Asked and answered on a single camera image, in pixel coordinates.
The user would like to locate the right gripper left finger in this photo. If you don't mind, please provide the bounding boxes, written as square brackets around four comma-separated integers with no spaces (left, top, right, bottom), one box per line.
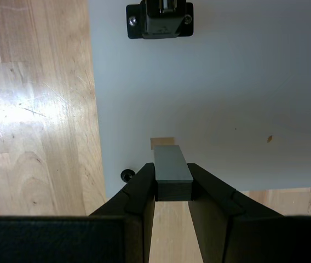
[88,163,156,263]

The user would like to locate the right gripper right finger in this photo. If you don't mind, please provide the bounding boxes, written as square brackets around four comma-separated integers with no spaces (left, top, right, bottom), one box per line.
[187,163,285,263]

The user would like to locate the grey metal bar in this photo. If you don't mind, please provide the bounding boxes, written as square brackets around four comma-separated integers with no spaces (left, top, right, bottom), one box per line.
[153,145,194,203]

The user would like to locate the white taskboard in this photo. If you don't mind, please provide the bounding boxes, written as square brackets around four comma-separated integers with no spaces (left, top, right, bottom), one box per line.
[88,0,311,199]

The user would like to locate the black screw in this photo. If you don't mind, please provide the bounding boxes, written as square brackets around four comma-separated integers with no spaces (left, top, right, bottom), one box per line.
[120,169,136,183]

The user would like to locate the black socket housing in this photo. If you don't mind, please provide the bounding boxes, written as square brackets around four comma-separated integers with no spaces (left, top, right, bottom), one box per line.
[125,0,194,40]

